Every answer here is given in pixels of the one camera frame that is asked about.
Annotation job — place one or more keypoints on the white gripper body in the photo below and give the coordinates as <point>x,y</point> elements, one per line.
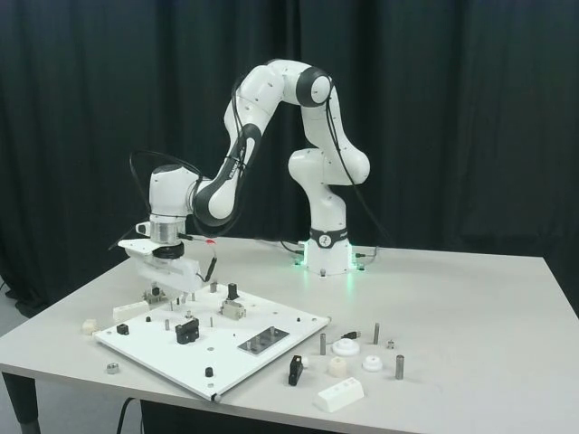
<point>176,273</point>

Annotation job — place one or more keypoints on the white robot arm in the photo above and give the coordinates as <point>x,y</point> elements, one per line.
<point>316,199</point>

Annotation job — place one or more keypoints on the dark metal round peg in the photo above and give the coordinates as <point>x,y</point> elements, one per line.
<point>320,347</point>

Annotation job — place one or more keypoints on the cream round holder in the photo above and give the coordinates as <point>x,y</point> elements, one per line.
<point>338,367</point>

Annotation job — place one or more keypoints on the tall thin metal peg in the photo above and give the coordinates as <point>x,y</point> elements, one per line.
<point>376,332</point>

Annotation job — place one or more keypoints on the thick metal round peg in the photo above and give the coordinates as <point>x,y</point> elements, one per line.
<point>400,366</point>

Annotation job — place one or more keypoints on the white holder with holes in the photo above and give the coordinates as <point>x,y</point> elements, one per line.
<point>339,397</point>
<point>129,311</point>

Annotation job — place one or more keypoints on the white task board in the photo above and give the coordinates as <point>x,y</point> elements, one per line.
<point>149,350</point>

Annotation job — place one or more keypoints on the small cream holder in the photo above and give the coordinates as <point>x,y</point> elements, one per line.
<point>89,327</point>

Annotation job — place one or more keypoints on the metal BNC plug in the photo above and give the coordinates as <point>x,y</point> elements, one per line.
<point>112,368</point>

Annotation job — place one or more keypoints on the white large gear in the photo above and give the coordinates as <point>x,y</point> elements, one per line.
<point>344,349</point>

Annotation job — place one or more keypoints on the black USB plug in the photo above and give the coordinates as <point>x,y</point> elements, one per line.
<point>353,335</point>

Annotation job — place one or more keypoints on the dark table leg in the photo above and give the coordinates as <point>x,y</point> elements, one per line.
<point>25,402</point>

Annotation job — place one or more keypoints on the white medium gear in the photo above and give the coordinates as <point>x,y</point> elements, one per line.
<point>372,363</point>

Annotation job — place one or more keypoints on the black curtain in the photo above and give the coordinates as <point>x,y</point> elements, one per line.
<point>452,90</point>

